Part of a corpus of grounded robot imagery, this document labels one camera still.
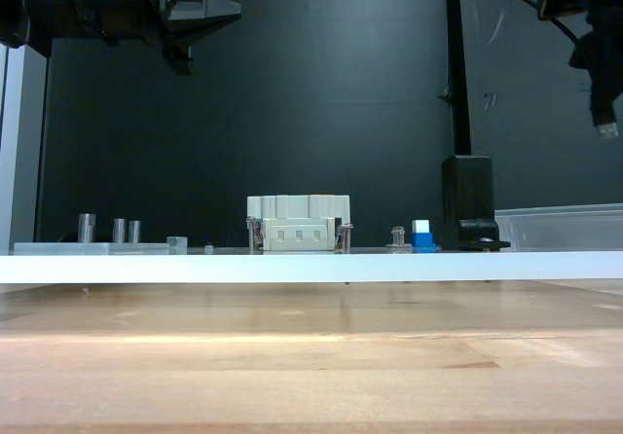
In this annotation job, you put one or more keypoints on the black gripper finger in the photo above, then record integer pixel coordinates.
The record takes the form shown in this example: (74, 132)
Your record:
(608, 59)
(219, 10)

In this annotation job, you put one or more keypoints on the black USB hub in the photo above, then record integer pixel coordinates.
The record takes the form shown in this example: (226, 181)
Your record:
(467, 195)

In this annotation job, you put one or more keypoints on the beige connector hood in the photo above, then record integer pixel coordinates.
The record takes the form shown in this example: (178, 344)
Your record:
(297, 206)

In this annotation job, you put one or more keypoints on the beige connector base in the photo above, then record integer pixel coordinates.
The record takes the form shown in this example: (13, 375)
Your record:
(298, 234)

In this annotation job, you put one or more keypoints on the blue and white connector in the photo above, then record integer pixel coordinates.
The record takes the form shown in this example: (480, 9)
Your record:
(422, 239)

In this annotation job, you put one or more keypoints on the clear plastic tub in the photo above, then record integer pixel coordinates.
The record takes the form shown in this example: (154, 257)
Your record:
(564, 229)

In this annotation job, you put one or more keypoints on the short metal cylinder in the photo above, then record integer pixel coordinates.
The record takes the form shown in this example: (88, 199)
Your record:
(119, 230)
(135, 231)

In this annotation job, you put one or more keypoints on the tall metal cylinder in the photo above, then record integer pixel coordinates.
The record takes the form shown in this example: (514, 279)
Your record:
(86, 227)

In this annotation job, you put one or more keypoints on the metal locking clamp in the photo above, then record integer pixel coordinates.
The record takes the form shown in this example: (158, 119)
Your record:
(344, 237)
(254, 234)

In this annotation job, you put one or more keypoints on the small metal block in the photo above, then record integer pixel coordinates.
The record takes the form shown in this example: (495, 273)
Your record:
(177, 244)

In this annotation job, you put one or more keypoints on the tiny clear plastic piece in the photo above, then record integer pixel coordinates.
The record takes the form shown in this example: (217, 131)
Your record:
(209, 248)

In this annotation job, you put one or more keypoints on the aluminium bar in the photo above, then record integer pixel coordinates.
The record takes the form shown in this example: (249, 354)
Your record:
(73, 248)

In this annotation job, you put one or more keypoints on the white board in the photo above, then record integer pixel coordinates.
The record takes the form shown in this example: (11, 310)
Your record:
(292, 267)

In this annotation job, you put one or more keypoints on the clear plastic standoff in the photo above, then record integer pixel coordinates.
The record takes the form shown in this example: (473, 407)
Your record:
(398, 238)

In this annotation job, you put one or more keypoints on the grey frame post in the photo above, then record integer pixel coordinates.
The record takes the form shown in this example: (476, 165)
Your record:
(22, 161)

